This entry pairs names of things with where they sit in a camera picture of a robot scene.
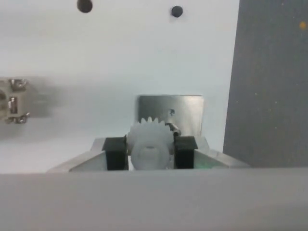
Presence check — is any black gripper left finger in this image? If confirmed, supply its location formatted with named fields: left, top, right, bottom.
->
left=69, top=135, right=128, bottom=172

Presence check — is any white task board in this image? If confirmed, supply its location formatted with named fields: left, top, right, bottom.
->
left=0, top=0, right=239, bottom=174

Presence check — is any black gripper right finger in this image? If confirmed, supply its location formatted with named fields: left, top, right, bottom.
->
left=173, top=135, right=251, bottom=170

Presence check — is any white small gear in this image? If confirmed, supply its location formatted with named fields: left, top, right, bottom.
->
left=127, top=116, right=174, bottom=170

